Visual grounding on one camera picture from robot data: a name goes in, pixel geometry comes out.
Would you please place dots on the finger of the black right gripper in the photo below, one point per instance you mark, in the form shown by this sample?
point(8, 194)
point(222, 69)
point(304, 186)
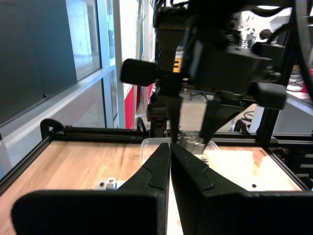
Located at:
point(220, 112)
point(173, 98)

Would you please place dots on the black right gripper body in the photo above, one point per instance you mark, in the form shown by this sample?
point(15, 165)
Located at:
point(137, 72)

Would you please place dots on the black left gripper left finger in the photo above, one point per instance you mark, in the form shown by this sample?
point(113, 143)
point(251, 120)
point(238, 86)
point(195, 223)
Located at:
point(97, 210)

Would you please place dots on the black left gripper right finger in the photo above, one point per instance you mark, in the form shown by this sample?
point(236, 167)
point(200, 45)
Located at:
point(244, 213)

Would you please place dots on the beige HAN10E connector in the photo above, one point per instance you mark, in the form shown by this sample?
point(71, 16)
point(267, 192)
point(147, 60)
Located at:
point(193, 145)

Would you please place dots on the blue white terminal connector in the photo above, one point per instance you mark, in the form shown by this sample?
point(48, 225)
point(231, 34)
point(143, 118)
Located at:
point(100, 184)

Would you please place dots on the red panel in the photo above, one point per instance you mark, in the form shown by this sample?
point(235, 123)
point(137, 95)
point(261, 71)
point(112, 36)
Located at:
point(129, 107)

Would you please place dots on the white board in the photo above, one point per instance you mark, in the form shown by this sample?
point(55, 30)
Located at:
point(244, 171)

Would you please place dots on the clear plastic tub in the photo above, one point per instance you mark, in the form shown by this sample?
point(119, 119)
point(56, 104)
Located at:
point(146, 149)

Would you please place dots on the white desk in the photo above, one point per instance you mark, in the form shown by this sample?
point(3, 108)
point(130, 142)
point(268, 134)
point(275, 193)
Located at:
point(293, 120)

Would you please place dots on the person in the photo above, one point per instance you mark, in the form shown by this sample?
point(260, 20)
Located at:
point(265, 33)

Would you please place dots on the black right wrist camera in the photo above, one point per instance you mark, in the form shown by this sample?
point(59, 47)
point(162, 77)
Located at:
point(225, 63)

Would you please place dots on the black aluminium frame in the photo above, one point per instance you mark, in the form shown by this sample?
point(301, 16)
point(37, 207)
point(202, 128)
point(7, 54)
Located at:
point(97, 133)

